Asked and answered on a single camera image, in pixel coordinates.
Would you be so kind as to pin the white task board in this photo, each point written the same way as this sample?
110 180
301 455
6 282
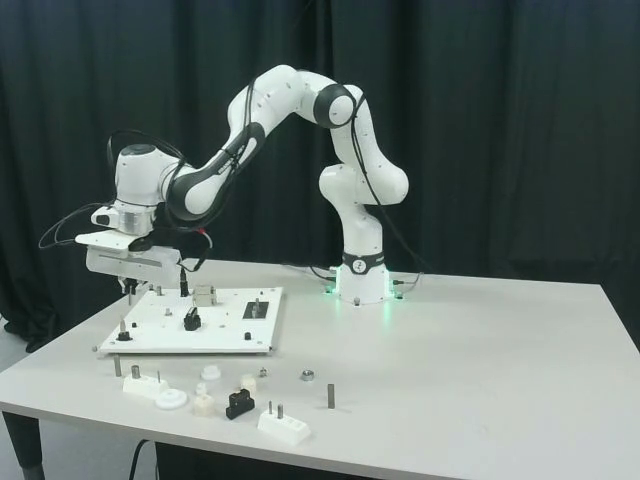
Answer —
165 340

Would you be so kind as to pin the white large gear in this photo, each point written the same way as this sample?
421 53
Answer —
171 400

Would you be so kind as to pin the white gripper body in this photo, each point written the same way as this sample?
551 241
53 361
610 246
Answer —
135 262

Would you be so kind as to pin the white peg holder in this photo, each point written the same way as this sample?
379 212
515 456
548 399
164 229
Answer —
145 389
285 427

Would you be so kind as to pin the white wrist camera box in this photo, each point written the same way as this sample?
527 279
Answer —
104 216

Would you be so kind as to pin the metal BNC plug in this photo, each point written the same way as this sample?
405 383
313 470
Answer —
306 375

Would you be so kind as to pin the black D-SUB plug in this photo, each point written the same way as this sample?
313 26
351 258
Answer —
241 402

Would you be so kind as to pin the black table leg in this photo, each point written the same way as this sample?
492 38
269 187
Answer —
22 445

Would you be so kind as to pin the black curtain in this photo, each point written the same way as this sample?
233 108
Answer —
500 125

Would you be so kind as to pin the clear Ethernet plug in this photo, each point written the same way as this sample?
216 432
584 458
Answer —
200 389

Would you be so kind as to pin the thick metal square peg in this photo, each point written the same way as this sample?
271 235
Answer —
280 411

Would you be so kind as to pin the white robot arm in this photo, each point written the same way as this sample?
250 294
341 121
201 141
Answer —
350 210

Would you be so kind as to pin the cream plug holder block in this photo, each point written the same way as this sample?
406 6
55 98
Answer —
248 382

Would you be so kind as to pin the white plug holder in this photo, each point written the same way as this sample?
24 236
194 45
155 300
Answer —
205 406

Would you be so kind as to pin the flat white mounting plate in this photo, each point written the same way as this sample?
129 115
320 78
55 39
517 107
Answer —
102 240

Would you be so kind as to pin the small metal bolt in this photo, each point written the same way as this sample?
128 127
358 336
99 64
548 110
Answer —
261 372

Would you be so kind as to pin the white medium gear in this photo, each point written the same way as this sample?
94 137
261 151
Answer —
211 374

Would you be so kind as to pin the thick metal round peg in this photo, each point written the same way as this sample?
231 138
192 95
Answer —
135 374

